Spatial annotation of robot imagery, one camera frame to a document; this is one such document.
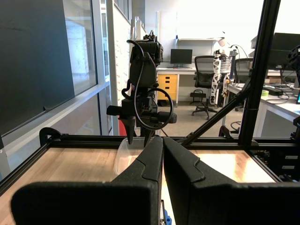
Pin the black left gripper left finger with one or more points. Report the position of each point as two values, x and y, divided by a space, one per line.
89 204

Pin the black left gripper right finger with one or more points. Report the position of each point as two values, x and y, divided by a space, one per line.
222 204

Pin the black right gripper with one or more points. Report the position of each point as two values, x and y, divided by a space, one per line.
127 107

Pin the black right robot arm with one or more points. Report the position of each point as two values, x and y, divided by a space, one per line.
143 75

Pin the blue connector housing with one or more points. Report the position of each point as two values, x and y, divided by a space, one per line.
168 219

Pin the beige multi-pin connector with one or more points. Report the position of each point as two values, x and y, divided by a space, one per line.
161 211

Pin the clear plastic tub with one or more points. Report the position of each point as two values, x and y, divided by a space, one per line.
124 154

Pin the yellow drawer cabinet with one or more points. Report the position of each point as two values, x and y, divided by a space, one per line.
167 84

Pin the white partition board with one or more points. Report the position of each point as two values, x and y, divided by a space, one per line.
122 70

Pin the white office desk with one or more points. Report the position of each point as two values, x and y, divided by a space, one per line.
185 70
276 105

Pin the black office chair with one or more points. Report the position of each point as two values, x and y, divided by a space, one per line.
205 77
242 68

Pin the black computer monitor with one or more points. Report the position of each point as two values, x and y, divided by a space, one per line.
181 56
286 50

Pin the white legged robot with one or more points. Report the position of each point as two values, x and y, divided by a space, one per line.
219 70

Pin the green tape roll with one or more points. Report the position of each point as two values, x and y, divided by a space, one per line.
265 93

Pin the black aluminium frame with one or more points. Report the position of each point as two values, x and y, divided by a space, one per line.
264 47

